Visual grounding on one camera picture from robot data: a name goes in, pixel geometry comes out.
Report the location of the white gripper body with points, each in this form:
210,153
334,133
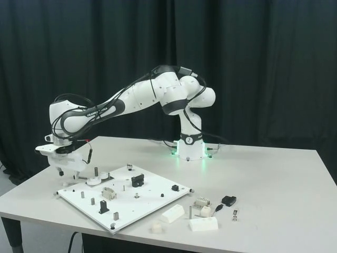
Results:
68,162

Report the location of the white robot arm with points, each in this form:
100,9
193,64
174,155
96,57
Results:
147,92

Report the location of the white large gear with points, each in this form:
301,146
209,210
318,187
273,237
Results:
94,182

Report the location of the thick dark metal round peg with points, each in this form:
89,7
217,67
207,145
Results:
96,170

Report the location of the thin black rod red tag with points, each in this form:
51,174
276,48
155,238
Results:
90,154

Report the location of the metal square peg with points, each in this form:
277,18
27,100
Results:
116,215
92,202

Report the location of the white task board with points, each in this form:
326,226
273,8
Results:
147,208

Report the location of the dark table leg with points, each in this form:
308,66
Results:
10,234

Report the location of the small white holder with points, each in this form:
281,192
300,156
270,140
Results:
206,211
157,227

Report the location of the long white peg holder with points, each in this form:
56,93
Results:
172,214
204,224

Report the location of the beige waterproof plug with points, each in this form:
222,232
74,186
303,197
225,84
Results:
199,203

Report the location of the black USB plug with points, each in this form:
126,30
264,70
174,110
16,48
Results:
218,208

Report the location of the black D-SUB plug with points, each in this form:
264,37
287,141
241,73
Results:
228,200

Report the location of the black curtain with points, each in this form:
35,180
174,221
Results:
263,66

